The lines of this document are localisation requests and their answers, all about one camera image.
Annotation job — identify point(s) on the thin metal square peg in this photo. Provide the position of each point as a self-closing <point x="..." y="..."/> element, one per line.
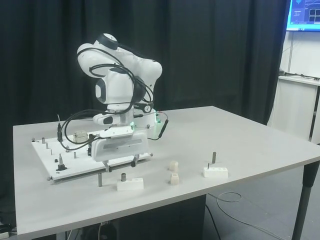
<point x="208" y="166"/>

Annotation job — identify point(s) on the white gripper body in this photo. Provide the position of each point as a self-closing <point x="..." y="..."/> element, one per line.
<point x="120" y="147"/>

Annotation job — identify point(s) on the blue screen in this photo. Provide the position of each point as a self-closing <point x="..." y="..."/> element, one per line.
<point x="305" y="15"/>

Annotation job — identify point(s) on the black waterproof plug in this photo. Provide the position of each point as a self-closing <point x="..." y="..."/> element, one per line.
<point x="61" y="165"/>

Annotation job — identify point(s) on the white task board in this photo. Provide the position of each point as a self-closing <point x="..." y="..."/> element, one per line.
<point x="72" y="166"/>

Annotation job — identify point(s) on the white square peg holder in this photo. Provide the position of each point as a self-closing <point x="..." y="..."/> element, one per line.
<point x="216" y="173"/>

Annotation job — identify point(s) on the black box under table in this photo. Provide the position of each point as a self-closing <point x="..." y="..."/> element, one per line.
<point x="160" y="220"/>

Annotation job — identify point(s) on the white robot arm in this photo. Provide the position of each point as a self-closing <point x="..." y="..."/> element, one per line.
<point x="117" y="75"/>

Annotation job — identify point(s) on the black curtains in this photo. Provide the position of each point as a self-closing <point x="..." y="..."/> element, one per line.
<point x="200" y="50"/>

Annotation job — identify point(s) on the dark grey table leg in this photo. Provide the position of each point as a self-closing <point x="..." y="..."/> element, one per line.
<point x="306" y="195"/>

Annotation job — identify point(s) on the white power strip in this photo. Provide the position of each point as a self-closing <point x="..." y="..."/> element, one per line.
<point x="3" y="234"/>

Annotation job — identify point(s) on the thick metal round peg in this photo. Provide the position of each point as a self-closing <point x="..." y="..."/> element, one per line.
<point x="123" y="177"/>

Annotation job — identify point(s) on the small white plug holder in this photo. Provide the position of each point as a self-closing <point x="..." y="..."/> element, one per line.
<point x="174" y="179"/>
<point x="174" y="166"/>

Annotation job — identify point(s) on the white cabinet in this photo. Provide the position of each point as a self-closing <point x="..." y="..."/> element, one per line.
<point x="297" y="107"/>

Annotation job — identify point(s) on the thick metal square peg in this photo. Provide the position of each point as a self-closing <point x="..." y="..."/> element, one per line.
<point x="214" y="157"/>

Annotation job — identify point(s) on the slim metal round peg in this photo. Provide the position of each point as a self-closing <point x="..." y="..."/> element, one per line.
<point x="100" y="180"/>

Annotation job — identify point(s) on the white round peg holder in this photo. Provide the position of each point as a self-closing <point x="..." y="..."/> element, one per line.
<point x="131" y="185"/>

